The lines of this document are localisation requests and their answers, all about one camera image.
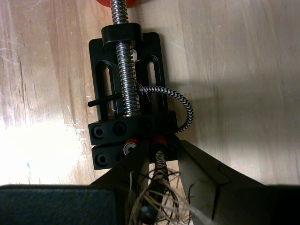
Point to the black vise with red knob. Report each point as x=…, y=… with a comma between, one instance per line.
x=105, y=131

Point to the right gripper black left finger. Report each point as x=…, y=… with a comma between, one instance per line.
x=70, y=204

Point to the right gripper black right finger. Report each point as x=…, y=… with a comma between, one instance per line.
x=246, y=201

